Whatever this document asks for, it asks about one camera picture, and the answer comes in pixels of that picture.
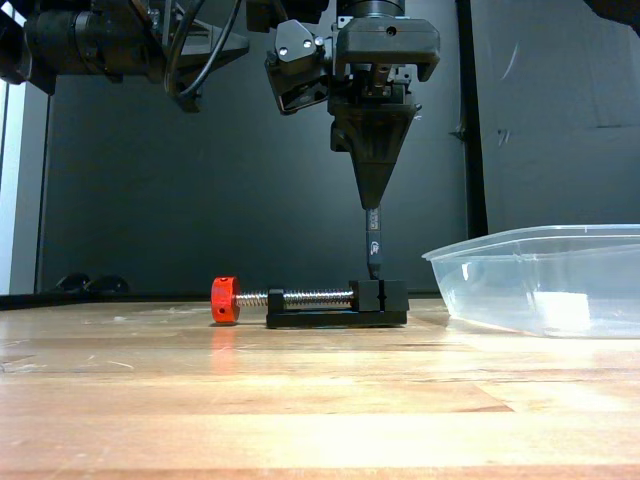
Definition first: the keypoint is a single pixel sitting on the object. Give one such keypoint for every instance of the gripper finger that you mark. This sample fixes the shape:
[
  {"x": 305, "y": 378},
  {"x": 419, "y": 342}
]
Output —
[
  {"x": 237, "y": 44},
  {"x": 225, "y": 57},
  {"x": 375, "y": 150},
  {"x": 337, "y": 137}
]

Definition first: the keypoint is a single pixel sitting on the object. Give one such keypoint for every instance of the black vise with orange knob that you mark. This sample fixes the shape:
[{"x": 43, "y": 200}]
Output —
[{"x": 380, "y": 295}]

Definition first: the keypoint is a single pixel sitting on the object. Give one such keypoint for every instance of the clear plastic tub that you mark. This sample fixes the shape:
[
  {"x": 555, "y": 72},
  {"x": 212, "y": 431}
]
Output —
[{"x": 500, "y": 300}]

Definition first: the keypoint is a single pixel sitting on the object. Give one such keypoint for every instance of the small white block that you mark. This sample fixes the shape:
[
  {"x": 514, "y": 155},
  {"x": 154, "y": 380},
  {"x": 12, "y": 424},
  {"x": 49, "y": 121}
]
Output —
[{"x": 560, "y": 307}]

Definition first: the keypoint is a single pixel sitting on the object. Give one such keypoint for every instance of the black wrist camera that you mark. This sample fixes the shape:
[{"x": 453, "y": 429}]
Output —
[{"x": 295, "y": 75}]

